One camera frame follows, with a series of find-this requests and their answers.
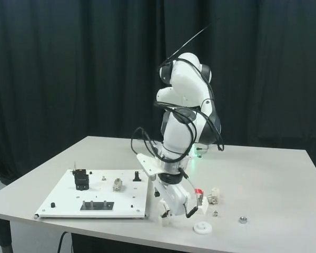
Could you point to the white large gear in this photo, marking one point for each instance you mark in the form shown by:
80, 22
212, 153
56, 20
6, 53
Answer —
203, 228

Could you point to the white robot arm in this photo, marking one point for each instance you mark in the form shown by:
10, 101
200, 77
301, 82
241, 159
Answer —
179, 131

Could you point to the small metal bolt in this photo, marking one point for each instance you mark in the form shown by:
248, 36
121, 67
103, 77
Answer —
215, 213

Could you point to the metal base connector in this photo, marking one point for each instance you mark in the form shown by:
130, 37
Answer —
202, 150

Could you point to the metal BNC plug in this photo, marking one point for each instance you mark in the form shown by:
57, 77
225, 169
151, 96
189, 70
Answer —
243, 220

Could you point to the metal square pegs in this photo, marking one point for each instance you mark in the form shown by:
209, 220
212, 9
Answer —
200, 197

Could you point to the white mounting plate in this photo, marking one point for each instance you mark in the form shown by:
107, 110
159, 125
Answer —
148, 164

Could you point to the white and metal plug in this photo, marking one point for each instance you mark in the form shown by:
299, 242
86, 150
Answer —
214, 195

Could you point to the white USB plug holder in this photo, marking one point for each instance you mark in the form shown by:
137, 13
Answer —
163, 222

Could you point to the white square peg holder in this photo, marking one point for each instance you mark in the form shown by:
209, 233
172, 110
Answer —
204, 208

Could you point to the white task board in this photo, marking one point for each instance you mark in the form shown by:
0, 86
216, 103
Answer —
100, 200

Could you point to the dark table leg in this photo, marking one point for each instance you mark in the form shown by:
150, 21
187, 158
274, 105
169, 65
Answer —
1, 234

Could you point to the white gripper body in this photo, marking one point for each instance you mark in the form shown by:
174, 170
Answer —
175, 199

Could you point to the black USB plug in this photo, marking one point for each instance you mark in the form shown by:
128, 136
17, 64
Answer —
164, 214

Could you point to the black curtain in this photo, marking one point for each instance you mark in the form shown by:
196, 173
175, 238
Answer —
42, 52

